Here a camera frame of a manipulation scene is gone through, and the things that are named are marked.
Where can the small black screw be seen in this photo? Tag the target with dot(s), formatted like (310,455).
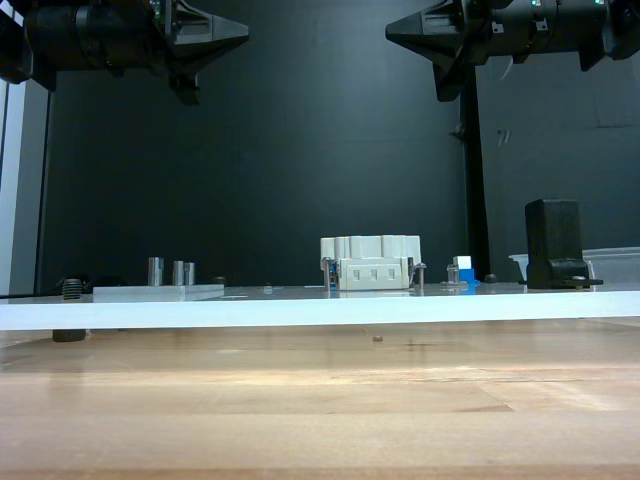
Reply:
(490,277)

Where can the beige connector housing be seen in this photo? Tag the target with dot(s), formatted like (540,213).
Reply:
(370,265)

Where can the clear plastic tub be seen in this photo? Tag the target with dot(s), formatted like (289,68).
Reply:
(617,265)

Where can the white task board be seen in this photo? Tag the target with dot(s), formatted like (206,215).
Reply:
(300,310)

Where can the grey metal bar plate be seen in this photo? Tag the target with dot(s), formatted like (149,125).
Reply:
(150,293)

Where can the black threaded bolt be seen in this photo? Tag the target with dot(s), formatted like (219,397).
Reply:
(72,290)

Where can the small blue white connector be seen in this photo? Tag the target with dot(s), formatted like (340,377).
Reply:
(467,276)

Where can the black plastic block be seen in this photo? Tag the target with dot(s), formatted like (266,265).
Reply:
(550,240)

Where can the small silver peg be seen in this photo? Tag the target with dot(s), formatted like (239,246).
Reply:
(452,276)

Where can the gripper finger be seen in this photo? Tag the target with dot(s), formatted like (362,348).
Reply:
(415,30)
(220,30)

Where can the black wall post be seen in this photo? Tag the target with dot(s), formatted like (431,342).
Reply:
(475,200)

